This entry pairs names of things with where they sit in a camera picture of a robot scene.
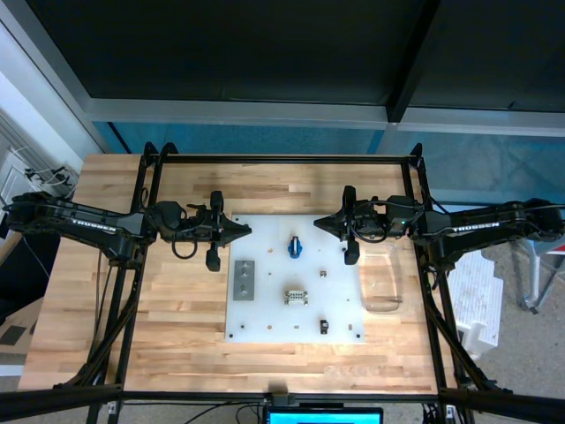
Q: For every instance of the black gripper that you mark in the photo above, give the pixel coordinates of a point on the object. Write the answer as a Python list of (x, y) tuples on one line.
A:
[(215, 234), (351, 256)]

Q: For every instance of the beige HAN10E connector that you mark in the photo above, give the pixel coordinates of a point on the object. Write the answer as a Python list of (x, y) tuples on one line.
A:
[(296, 297)]

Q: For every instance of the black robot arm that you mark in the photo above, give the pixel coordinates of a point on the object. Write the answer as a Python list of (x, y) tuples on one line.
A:
[(88, 221), (476, 227)]

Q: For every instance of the blue connector holder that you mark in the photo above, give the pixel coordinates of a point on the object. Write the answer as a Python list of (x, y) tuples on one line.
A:
[(289, 251)]

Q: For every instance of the white taskboard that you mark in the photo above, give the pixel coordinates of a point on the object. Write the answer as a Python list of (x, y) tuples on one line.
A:
[(335, 300)]

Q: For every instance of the black clip connector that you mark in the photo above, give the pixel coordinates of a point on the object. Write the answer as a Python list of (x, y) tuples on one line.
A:
[(324, 326)]

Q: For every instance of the grey metal plate with posts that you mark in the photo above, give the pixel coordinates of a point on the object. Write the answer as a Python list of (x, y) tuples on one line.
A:
[(238, 296)]

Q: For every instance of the clear plastic tub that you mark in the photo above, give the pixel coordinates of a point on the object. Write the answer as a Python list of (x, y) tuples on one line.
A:
[(381, 287)]

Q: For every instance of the white foam block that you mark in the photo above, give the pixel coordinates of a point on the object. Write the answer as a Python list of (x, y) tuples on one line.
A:
[(481, 300)]

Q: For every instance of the blue laptop screen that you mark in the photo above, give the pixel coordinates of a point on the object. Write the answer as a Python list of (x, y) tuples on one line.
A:
[(322, 417)]

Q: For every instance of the grey metal stand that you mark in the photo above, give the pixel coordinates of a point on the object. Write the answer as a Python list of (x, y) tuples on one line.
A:
[(532, 282)]

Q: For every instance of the brown cardboard box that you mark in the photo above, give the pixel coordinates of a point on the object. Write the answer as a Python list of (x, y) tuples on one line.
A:
[(17, 318)]

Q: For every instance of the black aluminium frame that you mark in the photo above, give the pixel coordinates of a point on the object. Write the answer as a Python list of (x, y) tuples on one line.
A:
[(282, 160)]

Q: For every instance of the black frame clamp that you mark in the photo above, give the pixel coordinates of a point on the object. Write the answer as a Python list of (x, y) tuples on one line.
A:
[(149, 150), (417, 152), (170, 148)]

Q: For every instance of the grey window frame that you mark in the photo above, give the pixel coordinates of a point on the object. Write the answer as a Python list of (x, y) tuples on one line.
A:
[(220, 112)]

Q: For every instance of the black camera on frame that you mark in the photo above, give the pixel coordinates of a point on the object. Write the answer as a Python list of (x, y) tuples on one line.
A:
[(281, 399)]

